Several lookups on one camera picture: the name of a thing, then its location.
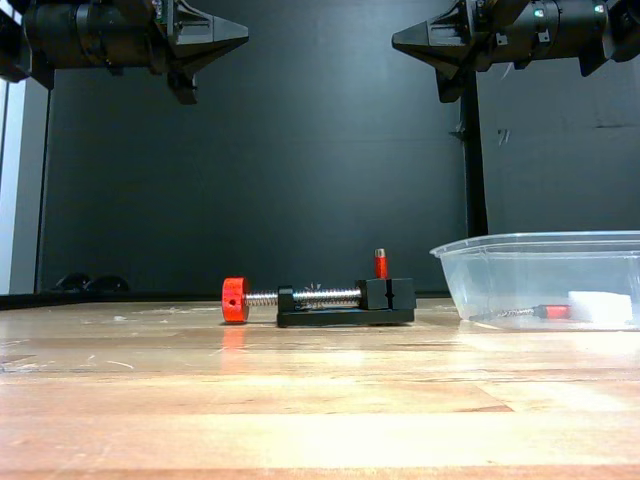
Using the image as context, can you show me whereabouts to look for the clear plastic tub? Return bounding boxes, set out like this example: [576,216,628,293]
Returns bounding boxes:
[428,229,640,334]

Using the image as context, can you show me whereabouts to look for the black vise with orange knob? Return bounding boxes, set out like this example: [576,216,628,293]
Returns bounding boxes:
[221,276,417,329]

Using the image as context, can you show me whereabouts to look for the white foam block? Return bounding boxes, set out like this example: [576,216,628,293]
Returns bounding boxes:
[567,291,634,324]

